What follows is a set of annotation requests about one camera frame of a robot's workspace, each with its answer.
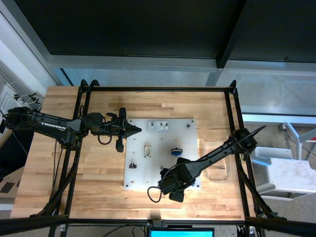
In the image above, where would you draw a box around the black cable loop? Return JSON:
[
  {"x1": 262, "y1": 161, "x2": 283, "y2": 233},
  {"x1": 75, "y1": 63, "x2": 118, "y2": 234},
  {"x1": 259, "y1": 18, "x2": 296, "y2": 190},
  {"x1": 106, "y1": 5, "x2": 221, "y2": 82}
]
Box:
[
  {"x1": 97, "y1": 132, "x2": 113, "y2": 146},
  {"x1": 147, "y1": 186, "x2": 164, "y2": 204}
]

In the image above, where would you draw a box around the aluminium bar with screws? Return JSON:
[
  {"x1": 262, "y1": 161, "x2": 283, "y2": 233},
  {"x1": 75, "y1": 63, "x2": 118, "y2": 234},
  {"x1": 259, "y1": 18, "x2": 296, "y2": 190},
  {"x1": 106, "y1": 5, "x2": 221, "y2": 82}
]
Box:
[{"x1": 147, "y1": 120, "x2": 170, "y2": 131}]

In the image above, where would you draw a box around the blue clamp with black top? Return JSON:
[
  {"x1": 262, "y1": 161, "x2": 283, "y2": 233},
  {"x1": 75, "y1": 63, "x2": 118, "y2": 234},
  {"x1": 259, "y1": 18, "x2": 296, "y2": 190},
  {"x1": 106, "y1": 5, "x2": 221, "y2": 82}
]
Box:
[{"x1": 170, "y1": 147, "x2": 184, "y2": 158}]

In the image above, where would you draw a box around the white plastic stool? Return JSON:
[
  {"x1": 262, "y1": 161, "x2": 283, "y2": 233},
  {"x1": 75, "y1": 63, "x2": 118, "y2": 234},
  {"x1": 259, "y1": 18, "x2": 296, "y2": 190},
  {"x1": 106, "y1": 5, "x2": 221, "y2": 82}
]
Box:
[{"x1": 251, "y1": 145, "x2": 316, "y2": 200}]

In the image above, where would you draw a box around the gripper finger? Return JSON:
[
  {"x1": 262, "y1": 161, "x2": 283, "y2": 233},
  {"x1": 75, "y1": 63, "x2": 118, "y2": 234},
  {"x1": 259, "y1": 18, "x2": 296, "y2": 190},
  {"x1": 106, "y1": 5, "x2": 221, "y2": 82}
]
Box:
[
  {"x1": 126, "y1": 120, "x2": 142, "y2": 131},
  {"x1": 126, "y1": 129, "x2": 142, "y2": 140}
]

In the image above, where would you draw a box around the grey metal stand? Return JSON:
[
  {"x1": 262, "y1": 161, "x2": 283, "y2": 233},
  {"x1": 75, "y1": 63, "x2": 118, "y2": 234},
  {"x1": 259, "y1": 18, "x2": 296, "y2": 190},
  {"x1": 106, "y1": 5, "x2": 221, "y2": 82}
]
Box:
[{"x1": 278, "y1": 121, "x2": 316, "y2": 161}]

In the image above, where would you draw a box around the blue laptop screen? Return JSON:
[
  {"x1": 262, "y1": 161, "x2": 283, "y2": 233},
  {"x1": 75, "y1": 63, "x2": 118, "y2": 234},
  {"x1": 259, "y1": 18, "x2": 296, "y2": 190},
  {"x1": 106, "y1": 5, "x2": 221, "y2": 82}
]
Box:
[{"x1": 148, "y1": 227, "x2": 215, "y2": 237}]

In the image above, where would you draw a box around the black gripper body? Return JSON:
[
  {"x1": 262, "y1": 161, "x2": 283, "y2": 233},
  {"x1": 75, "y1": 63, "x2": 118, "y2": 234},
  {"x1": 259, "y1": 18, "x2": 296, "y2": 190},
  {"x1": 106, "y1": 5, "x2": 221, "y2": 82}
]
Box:
[
  {"x1": 157, "y1": 167, "x2": 197, "y2": 203},
  {"x1": 98, "y1": 108, "x2": 128, "y2": 153}
]

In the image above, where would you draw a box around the black metal frame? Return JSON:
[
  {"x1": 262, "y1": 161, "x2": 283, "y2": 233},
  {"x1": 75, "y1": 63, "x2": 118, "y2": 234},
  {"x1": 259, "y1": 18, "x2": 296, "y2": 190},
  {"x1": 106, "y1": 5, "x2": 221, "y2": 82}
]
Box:
[{"x1": 0, "y1": 79, "x2": 316, "y2": 237}]

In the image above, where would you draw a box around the cardboard box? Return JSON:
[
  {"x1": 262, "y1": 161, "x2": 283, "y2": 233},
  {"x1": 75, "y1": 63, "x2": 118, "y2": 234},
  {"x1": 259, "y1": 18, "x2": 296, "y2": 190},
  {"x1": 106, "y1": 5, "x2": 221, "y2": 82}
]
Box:
[{"x1": 0, "y1": 165, "x2": 26, "y2": 199}]

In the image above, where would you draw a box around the clear plastic tub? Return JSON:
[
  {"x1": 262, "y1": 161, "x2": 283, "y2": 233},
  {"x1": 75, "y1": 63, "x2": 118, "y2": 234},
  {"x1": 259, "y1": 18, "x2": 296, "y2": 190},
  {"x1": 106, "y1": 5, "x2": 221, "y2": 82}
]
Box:
[{"x1": 204, "y1": 141, "x2": 229, "y2": 184}]

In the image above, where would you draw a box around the black vertical post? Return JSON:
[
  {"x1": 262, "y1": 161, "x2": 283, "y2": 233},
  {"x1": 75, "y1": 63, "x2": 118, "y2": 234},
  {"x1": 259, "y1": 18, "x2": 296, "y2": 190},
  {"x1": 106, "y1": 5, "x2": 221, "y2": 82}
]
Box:
[{"x1": 216, "y1": 0, "x2": 248, "y2": 70}]

